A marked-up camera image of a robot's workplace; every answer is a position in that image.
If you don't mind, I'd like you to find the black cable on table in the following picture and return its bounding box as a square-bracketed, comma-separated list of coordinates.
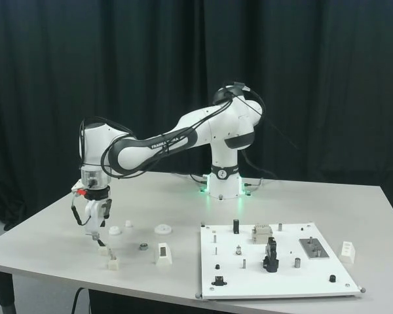
[179, 172, 211, 184]

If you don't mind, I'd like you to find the black cable at wrist link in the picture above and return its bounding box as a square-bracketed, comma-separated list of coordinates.
[79, 118, 86, 165]

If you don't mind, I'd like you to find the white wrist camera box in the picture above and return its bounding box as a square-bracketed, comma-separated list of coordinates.
[71, 180, 86, 198]

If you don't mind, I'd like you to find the white task board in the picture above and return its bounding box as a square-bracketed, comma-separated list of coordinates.
[195, 222, 367, 300]

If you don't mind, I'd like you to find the black D-SUB plug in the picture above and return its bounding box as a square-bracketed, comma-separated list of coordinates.
[261, 235, 280, 274]

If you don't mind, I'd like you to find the white wedge peg holder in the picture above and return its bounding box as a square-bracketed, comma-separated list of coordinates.
[154, 241, 174, 266]

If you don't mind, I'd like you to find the black rod with red tag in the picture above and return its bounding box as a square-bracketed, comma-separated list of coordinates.
[69, 188, 88, 227]

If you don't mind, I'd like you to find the white holder with holes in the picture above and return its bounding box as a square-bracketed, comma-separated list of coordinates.
[338, 241, 356, 264]

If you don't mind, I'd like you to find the black cable bundle along arm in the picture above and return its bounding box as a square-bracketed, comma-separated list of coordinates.
[100, 83, 268, 179]

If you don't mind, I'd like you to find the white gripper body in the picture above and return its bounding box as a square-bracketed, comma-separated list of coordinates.
[84, 200, 107, 234]

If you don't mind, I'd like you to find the black box under table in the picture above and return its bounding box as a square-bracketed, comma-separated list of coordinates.
[88, 288, 204, 314]

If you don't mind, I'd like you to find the grey metal plate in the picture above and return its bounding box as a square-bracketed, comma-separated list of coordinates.
[298, 237, 330, 260]

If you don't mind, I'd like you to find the black curtain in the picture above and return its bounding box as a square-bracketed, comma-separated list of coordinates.
[0, 0, 393, 226]

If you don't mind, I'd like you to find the beige rectangular connector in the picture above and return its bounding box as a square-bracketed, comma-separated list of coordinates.
[251, 224, 270, 245]

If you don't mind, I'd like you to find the black cable behind arm shoulder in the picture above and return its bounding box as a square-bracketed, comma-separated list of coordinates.
[240, 148, 280, 181]

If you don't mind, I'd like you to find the black table leg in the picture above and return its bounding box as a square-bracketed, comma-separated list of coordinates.
[0, 268, 14, 314]

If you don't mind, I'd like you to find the black cable under table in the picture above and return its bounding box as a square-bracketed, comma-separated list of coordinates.
[72, 287, 87, 314]

